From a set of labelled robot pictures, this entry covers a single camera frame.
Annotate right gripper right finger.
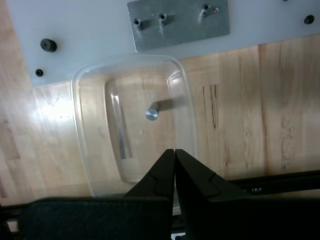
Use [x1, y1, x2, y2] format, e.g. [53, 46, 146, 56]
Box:
[175, 149, 251, 216]

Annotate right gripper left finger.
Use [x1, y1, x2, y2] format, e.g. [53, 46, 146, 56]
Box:
[125, 148, 176, 216]

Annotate thick metal cylinder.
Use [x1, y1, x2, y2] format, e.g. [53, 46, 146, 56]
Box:
[144, 100, 162, 122]

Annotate clear plastic tub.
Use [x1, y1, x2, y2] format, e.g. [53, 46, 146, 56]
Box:
[70, 53, 198, 198]

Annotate grey metal plate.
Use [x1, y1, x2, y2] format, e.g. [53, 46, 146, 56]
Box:
[126, 0, 231, 53]

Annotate white task board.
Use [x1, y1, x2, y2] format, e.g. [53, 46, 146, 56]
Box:
[11, 0, 320, 88]

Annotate black knob screw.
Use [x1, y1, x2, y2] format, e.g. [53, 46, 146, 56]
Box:
[39, 38, 58, 54]

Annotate black table frame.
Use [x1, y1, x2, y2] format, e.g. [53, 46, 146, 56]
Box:
[221, 169, 320, 200]

